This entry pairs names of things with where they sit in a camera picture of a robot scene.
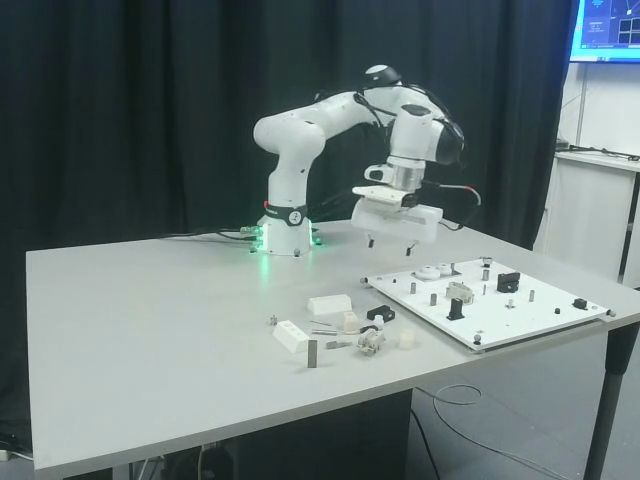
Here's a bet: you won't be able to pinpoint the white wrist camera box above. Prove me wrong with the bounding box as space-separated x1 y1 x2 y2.
363 163 397 183

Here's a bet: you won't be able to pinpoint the white task board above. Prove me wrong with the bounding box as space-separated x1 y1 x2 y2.
359 256 617 356

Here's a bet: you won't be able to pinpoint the white cabinet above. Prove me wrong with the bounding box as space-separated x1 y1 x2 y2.
543 148 640 290

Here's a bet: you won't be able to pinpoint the black table leg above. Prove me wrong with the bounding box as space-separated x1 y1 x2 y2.
583 319 632 480

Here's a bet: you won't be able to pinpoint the long white holder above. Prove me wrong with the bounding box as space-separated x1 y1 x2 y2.
306 294 354 316

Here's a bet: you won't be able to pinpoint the grey floor cable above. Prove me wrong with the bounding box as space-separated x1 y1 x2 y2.
431 383 594 480

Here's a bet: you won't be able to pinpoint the black curtain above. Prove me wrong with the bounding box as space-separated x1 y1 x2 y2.
0 0 575 281

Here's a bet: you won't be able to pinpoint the black base cables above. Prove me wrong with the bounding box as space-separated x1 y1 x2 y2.
158 227 264 243

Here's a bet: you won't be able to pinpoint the blue screen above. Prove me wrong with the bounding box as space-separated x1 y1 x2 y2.
569 0 640 65

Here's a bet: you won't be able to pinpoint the white holder with holes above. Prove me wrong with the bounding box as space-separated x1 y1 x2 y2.
271 319 310 354

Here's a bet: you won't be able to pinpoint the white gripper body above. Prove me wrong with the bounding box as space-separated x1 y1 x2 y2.
349 196 444 245

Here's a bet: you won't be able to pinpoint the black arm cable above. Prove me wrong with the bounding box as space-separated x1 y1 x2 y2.
312 82 481 232

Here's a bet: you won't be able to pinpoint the white plug with metal clips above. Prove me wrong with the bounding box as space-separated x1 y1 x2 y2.
351 326 389 358

